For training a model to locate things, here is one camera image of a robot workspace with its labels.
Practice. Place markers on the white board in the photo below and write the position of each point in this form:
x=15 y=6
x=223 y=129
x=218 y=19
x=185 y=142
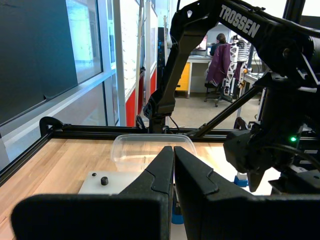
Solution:
x=117 y=182

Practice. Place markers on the black threaded stud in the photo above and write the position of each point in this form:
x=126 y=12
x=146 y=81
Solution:
x=104 y=180

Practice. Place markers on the black control box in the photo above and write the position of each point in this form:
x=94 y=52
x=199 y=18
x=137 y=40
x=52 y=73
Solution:
x=310 y=155

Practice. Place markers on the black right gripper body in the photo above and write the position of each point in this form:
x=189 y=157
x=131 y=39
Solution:
x=262 y=150

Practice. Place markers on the white desk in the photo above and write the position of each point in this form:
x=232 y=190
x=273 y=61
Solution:
x=197 y=59

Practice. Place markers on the blue clamp mount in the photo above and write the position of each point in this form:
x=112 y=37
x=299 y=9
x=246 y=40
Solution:
x=241 y=183
x=177 y=217

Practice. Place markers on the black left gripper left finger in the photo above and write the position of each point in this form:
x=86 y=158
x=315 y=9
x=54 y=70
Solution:
x=100 y=220

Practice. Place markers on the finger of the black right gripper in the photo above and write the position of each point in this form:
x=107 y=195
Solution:
x=255 y=181

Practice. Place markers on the white red partition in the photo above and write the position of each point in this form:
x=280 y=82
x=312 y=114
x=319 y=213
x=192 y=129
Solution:
x=128 y=50
x=153 y=50

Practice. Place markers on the purple jacket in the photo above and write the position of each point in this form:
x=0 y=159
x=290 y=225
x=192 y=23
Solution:
x=217 y=65

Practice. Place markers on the grey block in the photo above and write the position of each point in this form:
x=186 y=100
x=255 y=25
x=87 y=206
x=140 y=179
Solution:
x=241 y=175

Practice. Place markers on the clear plastic tub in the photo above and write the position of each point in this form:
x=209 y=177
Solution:
x=130 y=150

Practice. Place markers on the person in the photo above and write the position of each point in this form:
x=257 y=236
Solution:
x=221 y=40
x=243 y=50

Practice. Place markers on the black office chair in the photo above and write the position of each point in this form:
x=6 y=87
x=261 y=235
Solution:
x=217 y=98

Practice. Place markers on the yellow cabinet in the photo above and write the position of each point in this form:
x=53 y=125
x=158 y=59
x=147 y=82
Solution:
x=185 y=77

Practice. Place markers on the pale window frame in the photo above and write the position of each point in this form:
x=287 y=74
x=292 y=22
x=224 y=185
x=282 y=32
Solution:
x=62 y=100

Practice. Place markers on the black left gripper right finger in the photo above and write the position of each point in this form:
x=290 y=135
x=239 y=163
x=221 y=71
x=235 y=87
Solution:
x=237 y=220

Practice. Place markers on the black aluminium frame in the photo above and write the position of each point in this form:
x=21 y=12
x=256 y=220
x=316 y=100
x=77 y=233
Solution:
x=100 y=130

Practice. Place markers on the laptop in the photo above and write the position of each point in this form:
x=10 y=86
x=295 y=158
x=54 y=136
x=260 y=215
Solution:
x=202 y=45

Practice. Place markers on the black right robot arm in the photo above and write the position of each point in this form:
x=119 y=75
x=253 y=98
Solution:
x=237 y=23

